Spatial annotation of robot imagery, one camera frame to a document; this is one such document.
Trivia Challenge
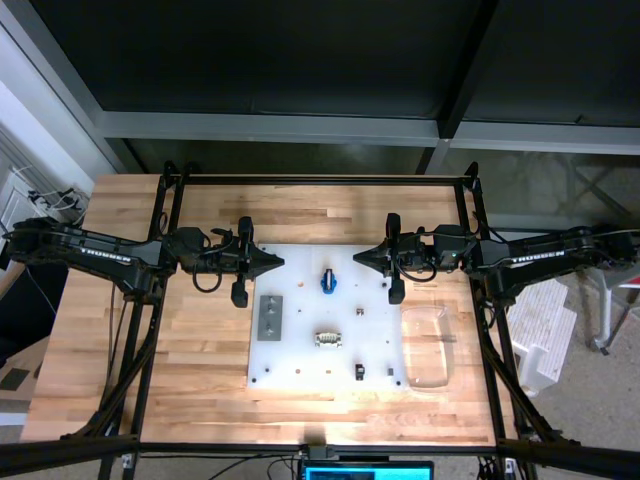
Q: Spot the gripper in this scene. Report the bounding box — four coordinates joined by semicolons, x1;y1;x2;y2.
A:
192;216;286;308
352;213;437;305

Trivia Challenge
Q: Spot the blue clamp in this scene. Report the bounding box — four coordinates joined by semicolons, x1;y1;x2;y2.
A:
318;268;340;296

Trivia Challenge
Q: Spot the grey metal plate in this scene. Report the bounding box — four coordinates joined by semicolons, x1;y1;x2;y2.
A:
255;293;285;342

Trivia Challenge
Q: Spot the white task board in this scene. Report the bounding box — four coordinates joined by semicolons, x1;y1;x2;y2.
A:
248;243;405;390

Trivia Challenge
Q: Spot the clear plastic tub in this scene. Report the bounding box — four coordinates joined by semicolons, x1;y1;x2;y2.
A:
399;304;451;390

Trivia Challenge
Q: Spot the grey metal beam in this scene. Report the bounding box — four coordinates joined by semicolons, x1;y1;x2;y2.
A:
452;121;640;156
97;110;441;149

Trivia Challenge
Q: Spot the white plastic step stool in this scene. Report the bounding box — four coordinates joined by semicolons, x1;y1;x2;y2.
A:
504;278;572;397

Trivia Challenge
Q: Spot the laptop screen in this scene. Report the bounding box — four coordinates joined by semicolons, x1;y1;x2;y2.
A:
299;459;435;480

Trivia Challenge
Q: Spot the power strip with plugs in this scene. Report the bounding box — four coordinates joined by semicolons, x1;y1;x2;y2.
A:
24;185;86;217

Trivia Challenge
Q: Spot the grey metal chair leg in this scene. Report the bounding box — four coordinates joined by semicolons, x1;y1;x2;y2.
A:
574;259;640;357

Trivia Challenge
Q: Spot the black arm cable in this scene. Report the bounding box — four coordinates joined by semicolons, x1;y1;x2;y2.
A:
191;269;225;295
398;227;440;280

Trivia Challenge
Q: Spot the black metal frame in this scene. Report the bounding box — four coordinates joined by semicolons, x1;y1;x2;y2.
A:
0;159;640;480

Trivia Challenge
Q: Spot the black table camera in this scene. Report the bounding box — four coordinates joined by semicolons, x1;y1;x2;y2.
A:
298;433;335;460

